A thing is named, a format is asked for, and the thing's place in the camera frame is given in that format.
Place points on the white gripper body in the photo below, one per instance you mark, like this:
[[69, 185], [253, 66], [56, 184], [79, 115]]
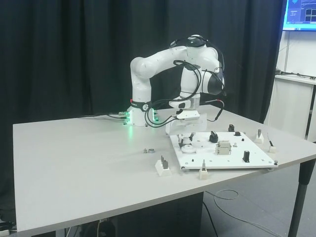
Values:
[[187, 127]]

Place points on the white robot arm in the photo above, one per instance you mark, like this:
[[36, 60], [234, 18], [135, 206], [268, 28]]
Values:
[[143, 66]]

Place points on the white large gear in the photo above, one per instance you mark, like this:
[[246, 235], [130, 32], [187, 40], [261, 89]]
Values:
[[187, 149]]

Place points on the white task board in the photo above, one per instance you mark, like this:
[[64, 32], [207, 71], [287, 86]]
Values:
[[209, 158]]

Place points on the large metal square peg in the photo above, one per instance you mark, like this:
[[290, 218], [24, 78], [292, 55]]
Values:
[[166, 165]]

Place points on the thin metal round peg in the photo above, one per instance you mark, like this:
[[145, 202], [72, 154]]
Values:
[[203, 165]]

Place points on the round metal BNC plug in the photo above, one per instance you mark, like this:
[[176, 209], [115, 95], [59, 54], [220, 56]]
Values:
[[151, 150]]

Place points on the beige waterproof plug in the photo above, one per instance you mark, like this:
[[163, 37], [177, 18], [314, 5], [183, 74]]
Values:
[[223, 148]]

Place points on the white square peg holder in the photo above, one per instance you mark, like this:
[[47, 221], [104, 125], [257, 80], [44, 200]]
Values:
[[163, 171]]

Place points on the small white single-peg holder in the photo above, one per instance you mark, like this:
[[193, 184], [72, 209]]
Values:
[[203, 174]]

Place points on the black blocky plug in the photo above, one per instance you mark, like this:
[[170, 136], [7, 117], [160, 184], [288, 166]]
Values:
[[231, 128]]

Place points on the white round peg holder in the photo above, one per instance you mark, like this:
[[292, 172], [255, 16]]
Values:
[[258, 139]]

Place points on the small white plug holder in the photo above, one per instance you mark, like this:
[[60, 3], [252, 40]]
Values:
[[272, 149]]

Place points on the white cabinet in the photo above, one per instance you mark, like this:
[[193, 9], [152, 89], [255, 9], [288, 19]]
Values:
[[288, 106]]

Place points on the black table leg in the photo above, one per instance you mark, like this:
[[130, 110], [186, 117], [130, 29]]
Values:
[[300, 197]]

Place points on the black curtain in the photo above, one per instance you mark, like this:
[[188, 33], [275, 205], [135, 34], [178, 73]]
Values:
[[74, 49]]

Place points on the blue screen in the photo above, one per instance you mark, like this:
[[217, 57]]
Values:
[[300, 14]]

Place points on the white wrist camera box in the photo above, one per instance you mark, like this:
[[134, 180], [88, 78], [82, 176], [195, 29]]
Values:
[[180, 104]]

